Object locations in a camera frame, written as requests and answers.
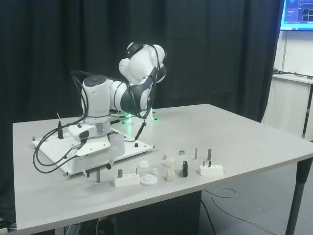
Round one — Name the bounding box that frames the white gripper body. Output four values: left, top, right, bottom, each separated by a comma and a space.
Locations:
67, 134, 126, 177

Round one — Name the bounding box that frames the white peg holder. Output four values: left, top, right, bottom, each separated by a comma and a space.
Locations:
113, 174, 142, 188
198, 164, 225, 176

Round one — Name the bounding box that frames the white task board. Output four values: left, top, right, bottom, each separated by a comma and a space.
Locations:
31, 127, 156, 178

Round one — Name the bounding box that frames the white large gear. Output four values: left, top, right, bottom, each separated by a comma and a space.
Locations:
140, 175, 157, 187

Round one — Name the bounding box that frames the black box under table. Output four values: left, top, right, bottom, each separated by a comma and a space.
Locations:
64, 190, 202, 235

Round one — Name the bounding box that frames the black curtain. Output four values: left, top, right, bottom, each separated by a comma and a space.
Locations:
0, 0, 282, 216

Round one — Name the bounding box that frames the white cabinet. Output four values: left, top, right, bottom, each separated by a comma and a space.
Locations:
262, 72, 313, 143

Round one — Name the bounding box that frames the black table leg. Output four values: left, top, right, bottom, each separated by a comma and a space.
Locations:
285, 156, 309, 235

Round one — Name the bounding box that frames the blue screen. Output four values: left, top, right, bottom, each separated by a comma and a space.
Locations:
278, 0, 313, 32

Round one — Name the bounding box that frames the grey floor cable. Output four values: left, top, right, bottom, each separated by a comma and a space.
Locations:
211, 188, 245, 235

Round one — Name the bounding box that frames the black cable on cabinet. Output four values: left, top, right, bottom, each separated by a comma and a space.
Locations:
272, 70, 313, 79

